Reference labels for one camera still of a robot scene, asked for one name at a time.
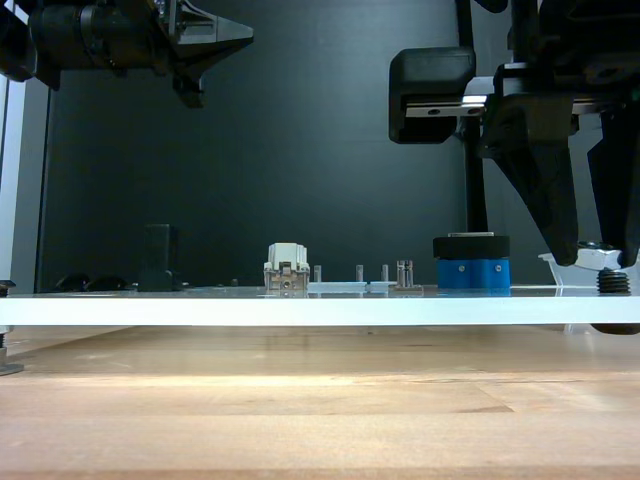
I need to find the black block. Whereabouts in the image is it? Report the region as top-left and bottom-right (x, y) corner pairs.
(137, 223), (189, 294)

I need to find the small steel pin fitting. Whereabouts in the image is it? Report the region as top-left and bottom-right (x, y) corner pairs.
(392, 258), (425, 292)

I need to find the grey peg base plate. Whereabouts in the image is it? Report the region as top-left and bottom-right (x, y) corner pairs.
(306, 280), (394, 294)

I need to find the white task board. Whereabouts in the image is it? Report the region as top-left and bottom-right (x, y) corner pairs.
(0, 285), (640, 327)

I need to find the beige many-pin connector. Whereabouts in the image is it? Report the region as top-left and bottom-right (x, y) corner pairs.
(263, 242), (310, 294)

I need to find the large black threaded stud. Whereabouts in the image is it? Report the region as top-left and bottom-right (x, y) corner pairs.
(596, 269), (632, 297)

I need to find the steel nut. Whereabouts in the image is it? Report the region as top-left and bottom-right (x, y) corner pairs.
(573, 240), (624, 272)

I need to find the blue socket block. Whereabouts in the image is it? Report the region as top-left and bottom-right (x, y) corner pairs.
(432, 231), (512, 297)

